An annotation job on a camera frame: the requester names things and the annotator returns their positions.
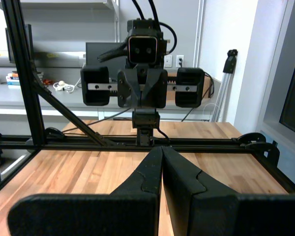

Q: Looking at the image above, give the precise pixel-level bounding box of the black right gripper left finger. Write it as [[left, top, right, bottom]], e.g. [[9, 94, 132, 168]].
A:
[[7, 146, 164, 236]]

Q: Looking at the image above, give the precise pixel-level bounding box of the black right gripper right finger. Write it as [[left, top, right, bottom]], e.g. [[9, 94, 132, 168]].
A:
[[163, 146, 295, 236]]

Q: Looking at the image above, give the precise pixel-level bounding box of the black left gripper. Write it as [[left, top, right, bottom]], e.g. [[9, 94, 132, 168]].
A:
[[80, 66, 206, 109]]

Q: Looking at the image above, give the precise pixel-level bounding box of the wide black monitor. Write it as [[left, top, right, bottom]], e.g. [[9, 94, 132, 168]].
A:
[[85, 42, 129, 69]]

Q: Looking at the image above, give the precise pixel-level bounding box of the brown cardboard box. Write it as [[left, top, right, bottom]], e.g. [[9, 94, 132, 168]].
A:
[[166, 70, 214, 99]]

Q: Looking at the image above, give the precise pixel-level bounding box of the stack of books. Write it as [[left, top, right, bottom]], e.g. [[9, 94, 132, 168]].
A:
[[5, 72, 22, 86]]

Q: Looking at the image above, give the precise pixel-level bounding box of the grey desk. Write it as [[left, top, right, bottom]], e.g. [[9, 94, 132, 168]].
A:
[[0, 80, 222, 121]]

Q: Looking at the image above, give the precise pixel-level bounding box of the small black monitor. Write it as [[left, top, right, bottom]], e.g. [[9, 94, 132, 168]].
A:
[[4, 24, 33, 64]]

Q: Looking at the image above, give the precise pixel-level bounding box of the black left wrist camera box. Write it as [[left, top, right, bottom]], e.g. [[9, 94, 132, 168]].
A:
[[126, 35, 161, 65]]

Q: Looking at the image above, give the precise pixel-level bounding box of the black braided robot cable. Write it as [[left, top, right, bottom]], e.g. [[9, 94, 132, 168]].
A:
[[97, 42, 129, 62]]

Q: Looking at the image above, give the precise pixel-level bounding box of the short black robot cable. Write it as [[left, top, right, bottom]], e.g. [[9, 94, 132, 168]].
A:
[[156, 126, 172, 144]]

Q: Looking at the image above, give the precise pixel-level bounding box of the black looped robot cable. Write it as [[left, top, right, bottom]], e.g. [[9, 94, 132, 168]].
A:
[[159, 21, 178, 54]]

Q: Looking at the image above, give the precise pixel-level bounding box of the black smooth robot cable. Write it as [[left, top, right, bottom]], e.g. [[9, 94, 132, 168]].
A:
[[131, 0, 146, 21], [148, 0, 161, 25]]

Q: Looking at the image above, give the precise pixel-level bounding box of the coiled white cable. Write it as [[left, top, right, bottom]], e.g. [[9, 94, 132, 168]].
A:
[[52, 63, 86, 93]]

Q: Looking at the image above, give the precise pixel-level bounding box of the white wall shelf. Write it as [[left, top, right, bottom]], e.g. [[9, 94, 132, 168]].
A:
[[0, 0, 120, 43]]

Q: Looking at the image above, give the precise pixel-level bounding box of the black aluminium frame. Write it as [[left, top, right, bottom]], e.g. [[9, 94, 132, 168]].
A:
[[0, 0, 295, 200]]

